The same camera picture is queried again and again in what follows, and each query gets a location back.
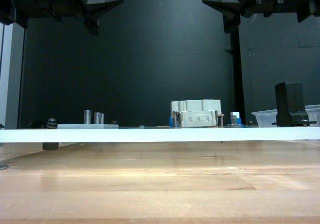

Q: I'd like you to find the black rubber board foot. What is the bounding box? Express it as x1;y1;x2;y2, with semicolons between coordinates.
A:
42;142;59;151

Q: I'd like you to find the small blue white socket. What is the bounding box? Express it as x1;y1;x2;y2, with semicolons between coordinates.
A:
229;111;243;127

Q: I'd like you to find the black connector housing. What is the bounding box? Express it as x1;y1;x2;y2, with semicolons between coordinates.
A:
271;82;318;127

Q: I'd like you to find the blue plastic connector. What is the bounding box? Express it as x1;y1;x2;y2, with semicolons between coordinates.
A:
169;110;181;129

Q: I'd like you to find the beige connector housing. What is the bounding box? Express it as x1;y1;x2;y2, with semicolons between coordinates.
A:
170;99;225;129

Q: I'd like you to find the clear plastic tub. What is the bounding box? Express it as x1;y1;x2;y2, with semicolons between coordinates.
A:
251;104;320;127

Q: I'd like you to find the white task board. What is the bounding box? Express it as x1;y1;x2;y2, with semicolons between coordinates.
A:
0;127;320;143

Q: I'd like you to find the grey metal bar holder plate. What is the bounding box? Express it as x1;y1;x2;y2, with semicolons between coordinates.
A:
56;123;120;129

